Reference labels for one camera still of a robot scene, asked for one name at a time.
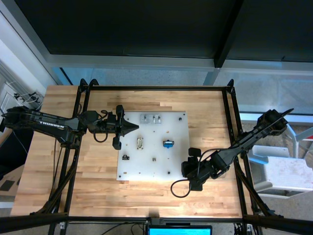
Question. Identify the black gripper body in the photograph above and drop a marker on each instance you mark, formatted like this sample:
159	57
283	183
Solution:
119	142
197	176

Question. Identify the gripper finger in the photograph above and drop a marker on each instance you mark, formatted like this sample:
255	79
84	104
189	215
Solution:
128	124
187	173
187	165
128	129

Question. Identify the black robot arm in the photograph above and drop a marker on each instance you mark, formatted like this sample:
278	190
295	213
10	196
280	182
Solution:
244	142
49	124

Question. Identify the grey rectangular connector housing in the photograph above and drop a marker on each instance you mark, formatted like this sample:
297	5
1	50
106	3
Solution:
140	143

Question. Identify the aluminium plate with pins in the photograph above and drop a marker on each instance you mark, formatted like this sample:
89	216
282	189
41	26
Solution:
142	122

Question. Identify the white board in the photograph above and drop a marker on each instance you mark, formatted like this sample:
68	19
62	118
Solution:
146	169

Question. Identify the blue lit screen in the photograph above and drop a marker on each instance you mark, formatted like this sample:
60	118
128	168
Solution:
178	231

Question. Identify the white plastic step stool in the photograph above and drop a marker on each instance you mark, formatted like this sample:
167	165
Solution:
288	171

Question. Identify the brown cardboard box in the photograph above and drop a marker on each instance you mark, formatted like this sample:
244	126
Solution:
14	176

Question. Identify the small black bracket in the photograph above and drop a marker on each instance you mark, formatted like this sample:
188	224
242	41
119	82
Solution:
126	157

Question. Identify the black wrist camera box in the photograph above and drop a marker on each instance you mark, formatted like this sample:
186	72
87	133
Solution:
111	117

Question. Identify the black frame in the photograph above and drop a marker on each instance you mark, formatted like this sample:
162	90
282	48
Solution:
29	220

